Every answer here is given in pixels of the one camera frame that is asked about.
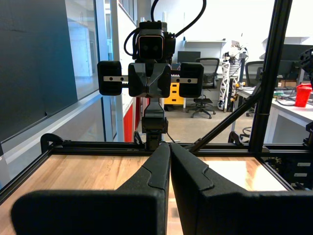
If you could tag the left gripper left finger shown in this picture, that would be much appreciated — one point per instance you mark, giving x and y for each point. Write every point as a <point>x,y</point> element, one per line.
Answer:
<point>97,213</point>

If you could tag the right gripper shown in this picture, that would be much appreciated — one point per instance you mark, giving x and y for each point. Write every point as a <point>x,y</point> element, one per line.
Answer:
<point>110,83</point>

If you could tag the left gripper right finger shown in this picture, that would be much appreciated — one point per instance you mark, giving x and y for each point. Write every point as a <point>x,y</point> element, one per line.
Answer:
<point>244,213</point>

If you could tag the yellow drawer cabinet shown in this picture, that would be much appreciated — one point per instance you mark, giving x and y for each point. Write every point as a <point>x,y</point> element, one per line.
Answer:
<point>174,95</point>

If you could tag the red cabinet panel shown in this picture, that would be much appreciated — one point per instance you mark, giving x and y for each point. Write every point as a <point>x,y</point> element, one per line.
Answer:
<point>128,122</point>

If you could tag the black computer monitor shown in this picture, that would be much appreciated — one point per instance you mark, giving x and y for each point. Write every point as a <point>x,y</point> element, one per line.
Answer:
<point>188,56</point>
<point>293,61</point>

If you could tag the black office chair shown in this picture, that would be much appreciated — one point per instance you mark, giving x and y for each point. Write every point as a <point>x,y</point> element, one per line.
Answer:
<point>212,78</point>
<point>252,73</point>

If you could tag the white lattice stand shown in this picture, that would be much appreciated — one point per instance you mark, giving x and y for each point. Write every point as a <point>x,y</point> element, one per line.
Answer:
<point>226,80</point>

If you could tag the white work desk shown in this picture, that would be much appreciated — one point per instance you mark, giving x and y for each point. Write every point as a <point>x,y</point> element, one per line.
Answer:
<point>288,110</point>

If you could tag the red plastic bin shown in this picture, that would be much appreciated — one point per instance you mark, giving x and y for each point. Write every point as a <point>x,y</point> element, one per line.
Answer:
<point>303,96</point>

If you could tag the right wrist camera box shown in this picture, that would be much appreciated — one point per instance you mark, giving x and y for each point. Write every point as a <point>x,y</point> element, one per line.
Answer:
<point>150,46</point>

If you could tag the black curved frame bracket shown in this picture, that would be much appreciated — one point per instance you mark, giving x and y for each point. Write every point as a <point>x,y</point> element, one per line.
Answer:
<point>46,140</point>
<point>234,137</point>

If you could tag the black aluminium frame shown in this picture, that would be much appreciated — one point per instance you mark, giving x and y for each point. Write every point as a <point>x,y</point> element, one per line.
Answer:
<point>269,73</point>

